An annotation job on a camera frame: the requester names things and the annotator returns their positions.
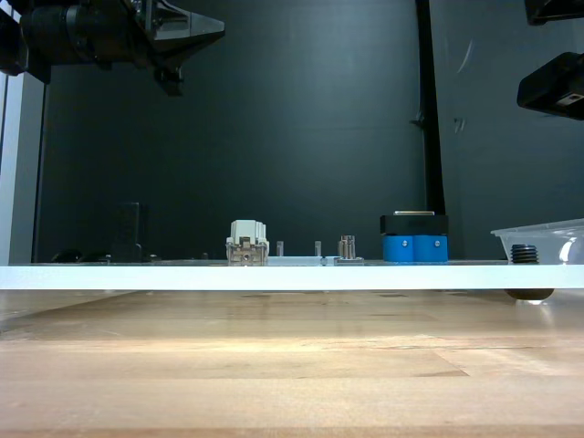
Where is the clear plastic container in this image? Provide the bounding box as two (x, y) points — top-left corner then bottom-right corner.
(490, 218), (584, 266)

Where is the beige many-pin connector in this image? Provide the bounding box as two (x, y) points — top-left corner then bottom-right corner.
(224, 219), (270, 266)

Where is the black threaded stud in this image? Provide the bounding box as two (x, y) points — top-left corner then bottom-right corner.
(510, 243), (540, 266)

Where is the blue socket block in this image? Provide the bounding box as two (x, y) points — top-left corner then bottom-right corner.
(380, 212), (452, 265)

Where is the white task board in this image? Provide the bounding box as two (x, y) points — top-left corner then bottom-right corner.
(0, 265), (584, 292)

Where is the clear block fitting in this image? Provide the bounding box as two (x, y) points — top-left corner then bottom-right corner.
(267, 255), (327, 267)

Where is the small steel peg fitting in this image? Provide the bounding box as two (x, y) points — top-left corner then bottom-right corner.
(334, 234), (365, 267)

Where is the black vertical post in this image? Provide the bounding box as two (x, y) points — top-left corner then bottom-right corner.
(412, 0), (447, 215)

